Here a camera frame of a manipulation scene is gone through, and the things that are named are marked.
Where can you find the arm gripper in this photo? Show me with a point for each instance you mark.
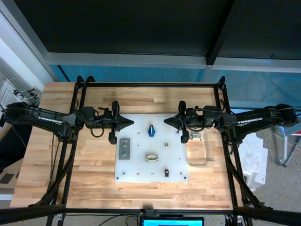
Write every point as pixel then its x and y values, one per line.
pixel 184 137
pixel 114 108

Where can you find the grey HAN10E connector insert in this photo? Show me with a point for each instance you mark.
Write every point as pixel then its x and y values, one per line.
pixel 196 136

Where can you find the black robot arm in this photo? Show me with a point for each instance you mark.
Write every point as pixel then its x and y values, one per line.
pixel 28 113
pixel 270 115

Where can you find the blue clamp connector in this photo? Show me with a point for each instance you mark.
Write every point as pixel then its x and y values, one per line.
pixel 151 131

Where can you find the grey connector socket base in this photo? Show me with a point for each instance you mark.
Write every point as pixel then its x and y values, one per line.
pixel 151 158

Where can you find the black connector housing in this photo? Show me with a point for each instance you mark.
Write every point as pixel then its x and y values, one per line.
pixel 166 173

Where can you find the grey metal peg block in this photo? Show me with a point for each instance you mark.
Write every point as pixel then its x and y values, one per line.
pixel 124 148

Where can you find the clear plastic tub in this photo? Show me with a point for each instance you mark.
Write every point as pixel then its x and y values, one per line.
pixel 197 153

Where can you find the white task board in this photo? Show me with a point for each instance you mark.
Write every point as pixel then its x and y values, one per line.
pixel 136 169

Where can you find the white foam block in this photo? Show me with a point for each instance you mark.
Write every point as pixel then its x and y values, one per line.
pixel 255 160

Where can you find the blue laptop screen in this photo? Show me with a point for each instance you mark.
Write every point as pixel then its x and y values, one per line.
pixel 172 222

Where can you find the grey metal stand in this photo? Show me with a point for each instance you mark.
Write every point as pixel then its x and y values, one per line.
pixel 284 141

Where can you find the cardboard box black label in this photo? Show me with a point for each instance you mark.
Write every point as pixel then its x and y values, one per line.
pixel 11 168

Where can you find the black aluminium frame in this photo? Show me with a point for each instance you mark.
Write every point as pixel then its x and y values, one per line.
pixel 150 85

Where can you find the small black camera box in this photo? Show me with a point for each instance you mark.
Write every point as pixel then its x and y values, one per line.
pixel 148 211

